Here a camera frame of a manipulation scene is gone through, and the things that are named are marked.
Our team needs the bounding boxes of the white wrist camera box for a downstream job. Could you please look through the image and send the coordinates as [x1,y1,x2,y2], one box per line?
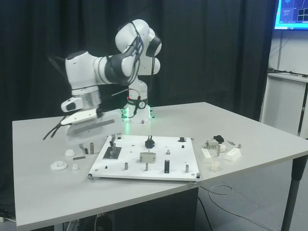
[60,96,83,113]

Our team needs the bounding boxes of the white cabinet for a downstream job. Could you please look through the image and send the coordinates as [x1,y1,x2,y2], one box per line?
[260,72,308,140]

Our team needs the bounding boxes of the white large gear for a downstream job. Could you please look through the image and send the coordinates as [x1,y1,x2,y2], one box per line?
[50,161,67,172]

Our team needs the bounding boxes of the black table leg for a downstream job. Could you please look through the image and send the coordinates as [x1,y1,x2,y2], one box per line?
[281,156,304,231]

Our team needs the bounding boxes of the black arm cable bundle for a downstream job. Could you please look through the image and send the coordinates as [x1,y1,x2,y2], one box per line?
[48,21,156,102]

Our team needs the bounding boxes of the white peg holder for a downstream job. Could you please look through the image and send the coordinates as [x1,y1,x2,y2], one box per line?
[201,148,214,165]
[223,148,242,162]

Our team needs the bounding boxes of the grey floor cable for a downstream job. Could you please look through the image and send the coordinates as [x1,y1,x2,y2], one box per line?
[199,184,234,231]

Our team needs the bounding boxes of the blue screen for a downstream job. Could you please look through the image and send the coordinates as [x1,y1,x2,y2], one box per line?
[273,0,308,31]

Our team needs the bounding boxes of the black curtain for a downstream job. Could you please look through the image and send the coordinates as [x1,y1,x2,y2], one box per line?
[0,0,276,215]

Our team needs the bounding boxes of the black floor cable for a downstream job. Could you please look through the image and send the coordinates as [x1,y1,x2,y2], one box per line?
[198,196,210,231]

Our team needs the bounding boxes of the flat white mounting plate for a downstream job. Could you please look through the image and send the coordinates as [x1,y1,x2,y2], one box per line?
[60,109,97,126]

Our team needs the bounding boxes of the white task board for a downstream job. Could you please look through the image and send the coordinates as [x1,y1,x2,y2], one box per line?
[88,133,202,185]

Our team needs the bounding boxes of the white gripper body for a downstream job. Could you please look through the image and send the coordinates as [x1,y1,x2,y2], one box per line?
[65,108,122,146]

